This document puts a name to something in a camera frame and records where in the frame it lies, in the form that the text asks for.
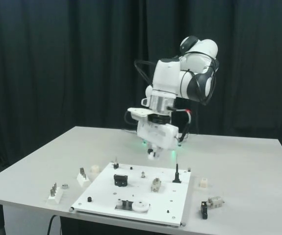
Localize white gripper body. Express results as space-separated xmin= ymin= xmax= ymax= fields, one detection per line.
xmin=136 ymin=122 xmax=180 ymax=149

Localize black upright plug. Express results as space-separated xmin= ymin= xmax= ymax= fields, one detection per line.
xmin=172 ymin=154 xmax=182 ymax=184

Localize white round peg holder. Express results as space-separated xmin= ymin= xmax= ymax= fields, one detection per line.
xmin=45 ymin=189 xmax=64 ymax=206

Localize white large gear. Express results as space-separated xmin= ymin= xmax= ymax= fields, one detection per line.
xmin=132 ymin=200 xmax=151 ymax=213

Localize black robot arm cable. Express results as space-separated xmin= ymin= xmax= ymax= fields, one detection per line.
xmin=179 ymin=50 xmax=221 ymax=106

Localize black curtain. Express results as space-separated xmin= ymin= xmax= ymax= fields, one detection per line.
xmin=0 ymin=0 xmax=282 ymax=172

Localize white task board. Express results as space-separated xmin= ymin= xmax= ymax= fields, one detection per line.
xmin=69 ymin=161 xmax=193 ymax=226

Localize white square peg holder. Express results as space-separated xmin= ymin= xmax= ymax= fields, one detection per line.
xmin=76 ymin=172 xmax=90 ymax=188

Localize silver flange ring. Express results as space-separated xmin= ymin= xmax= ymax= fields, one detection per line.
xmin=149 ymin=95 xmax=176 ymax=116

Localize metal D-SUB plug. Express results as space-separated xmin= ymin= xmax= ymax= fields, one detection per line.
xmin=207 ymin=196 xmax=225 ymax=209

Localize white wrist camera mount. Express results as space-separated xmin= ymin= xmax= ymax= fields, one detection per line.
xmin=127 ymin=107 xmax=156 ymax=121

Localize thick black cable loop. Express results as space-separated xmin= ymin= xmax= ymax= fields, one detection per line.
xmin=134 ymin=59 xmax=156 ymax=86

